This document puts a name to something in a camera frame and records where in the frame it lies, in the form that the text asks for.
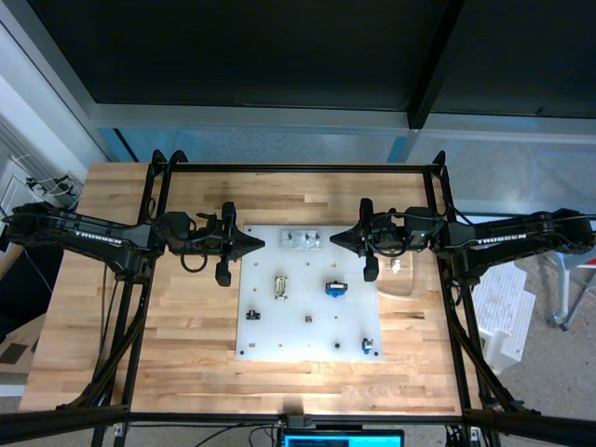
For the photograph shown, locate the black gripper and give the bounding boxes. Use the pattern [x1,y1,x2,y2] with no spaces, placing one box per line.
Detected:
[329,198,409,283]
[197,201,265,288]

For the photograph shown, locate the blue and black D-sub connector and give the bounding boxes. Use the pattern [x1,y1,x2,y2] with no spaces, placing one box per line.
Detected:
[324,278,349,300]

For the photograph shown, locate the clear acrylic socket block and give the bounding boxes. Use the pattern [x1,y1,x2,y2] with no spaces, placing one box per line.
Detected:
[278,228,322,251]

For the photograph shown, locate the clear plastic tub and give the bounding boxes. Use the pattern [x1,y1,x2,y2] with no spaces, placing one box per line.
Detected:
[376,251,418,302]

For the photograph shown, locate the white task board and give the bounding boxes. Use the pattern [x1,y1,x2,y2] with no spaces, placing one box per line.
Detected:
[236,224,386,362]

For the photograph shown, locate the white perforated foam block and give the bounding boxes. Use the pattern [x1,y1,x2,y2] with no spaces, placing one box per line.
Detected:
[470,263,537,377]

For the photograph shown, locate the laptop screen with blue edge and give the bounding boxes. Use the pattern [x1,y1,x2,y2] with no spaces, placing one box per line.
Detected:
[278,427,405,447]

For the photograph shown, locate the grey metal stand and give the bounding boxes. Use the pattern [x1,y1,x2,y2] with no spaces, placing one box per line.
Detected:
[542,241,596,332]

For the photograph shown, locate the cardboard box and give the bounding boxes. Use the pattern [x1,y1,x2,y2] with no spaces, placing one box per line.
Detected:
[0,312,47,373]

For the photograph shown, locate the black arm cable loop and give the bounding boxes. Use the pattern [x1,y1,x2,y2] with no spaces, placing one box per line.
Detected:
[179,251,209,275]

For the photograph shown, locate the black aluminium table frame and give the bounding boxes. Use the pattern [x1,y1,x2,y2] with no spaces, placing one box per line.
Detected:
[0,148,596,447]

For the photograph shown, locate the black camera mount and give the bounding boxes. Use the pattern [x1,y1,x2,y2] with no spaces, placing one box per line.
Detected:
[278,403,314,428]

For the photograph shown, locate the bundle of cables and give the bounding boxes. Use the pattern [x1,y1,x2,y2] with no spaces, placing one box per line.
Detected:
[22,172,84,202]

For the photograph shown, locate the black vertical post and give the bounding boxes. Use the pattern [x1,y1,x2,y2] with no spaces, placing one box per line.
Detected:
[407,0,467,131]

